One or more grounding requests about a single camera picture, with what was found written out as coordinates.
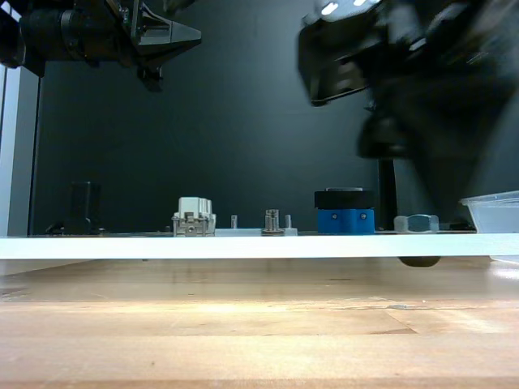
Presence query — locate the silver M12 hex nut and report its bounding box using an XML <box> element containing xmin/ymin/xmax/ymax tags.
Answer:
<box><xmin>392</xmin><ymin>214</ymin><xmax>441</xmax><ymax>234</ymax></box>

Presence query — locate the clear plastic tub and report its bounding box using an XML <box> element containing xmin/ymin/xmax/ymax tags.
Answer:
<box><xmin>459</xmin><ymin>190</ymin><xmax>519</xmax><ymax>264</ymax></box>

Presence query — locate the blue and black connector socket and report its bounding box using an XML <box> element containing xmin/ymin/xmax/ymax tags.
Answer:
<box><xmin>314</xmin><ymin>186</ymin><xmax>376</xmax><ymax>235</ymax></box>

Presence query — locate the black round foot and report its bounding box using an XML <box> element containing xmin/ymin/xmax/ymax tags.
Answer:
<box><xmin>399</xmin><ymin>255</ymin><xmax>441</xmax><ymax>268</ymax></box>

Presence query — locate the small metal connector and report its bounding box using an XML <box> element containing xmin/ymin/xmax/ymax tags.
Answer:
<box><xmin>261</xmin><ymin>209</ymin><xmax>284</xmax><ymax>237</ymax></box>

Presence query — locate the beige connector housing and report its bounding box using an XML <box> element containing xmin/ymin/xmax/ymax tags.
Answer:
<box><xmin>171</xmin><ymin>197</ymin><xmax>217</xmax><ymax>237</ymax></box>

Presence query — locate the white plastic board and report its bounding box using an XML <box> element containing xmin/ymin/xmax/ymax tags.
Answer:
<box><xmin>0</xmin><ymin>230</ymin><xmax>519</xmax><ymax>260</ymax></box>

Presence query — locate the aluminium block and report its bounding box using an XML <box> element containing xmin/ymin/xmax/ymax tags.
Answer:
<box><xmin>214</xmin><ymin>227</ymin><xmax>299</xmax><ymax>237</ymax></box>

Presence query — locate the black upright post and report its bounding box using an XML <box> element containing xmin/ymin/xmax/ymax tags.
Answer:
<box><xmin>376</xmin><ymin>156</ymin><xmax>398</xmax><ymax>231</ymax></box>

